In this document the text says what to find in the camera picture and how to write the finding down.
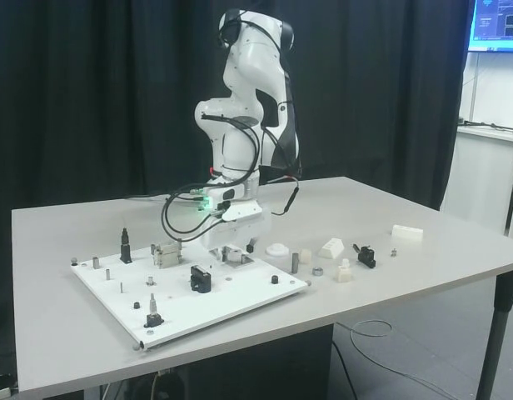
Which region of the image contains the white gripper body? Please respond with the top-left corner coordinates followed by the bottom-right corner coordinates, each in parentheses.
top-left (199, 209), bottom-right (274, 256)

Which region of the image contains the black D-SUB plug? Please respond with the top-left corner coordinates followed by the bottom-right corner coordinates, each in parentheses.
top-left (189, 264), bottom-right (212, 293)

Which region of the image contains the grey metal connector housing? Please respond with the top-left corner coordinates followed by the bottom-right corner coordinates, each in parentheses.
top-left (150, 242), bottom-right (183, 270)

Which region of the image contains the white task board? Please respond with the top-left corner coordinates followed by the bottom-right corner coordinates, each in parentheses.
top-left (68, 243), bottom-right (311, 351)

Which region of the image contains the long white peg holder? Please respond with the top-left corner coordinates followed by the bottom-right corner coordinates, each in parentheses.
top-left (318, 237), bottom-right (346, 259)
top-left (391, 223), bottom-right (424, 241)

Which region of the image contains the black waterproof plug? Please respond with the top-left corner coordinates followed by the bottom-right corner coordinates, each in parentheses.
top-left (119, 227), bottom-right (135, 264)

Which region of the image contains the small white cube holder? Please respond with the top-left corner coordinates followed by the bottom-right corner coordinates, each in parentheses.
top-left (333, 266), bottom-right (356, 284)

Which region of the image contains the black box under table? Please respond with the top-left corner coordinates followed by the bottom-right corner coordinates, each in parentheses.
top-left (172, 324), bottom-right (336, 400)

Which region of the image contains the black curtain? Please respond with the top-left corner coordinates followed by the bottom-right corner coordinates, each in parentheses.
top-left (0, 0), bottom-right (474, 368)

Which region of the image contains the black table leg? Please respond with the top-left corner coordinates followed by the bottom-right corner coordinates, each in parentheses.
top-left (487, 266), bottom-right (513, 364)

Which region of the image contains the blue screen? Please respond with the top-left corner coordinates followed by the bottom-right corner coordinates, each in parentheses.
top-left (466, 0), bottom-right (513, 53)

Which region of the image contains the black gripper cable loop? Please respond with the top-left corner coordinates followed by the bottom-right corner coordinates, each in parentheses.
top-left (160, 182), bottom-right (224, 243)

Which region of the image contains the grey floor cable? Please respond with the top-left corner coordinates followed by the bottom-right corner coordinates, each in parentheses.
top-left (350, 318), bottom-right (513, 378)

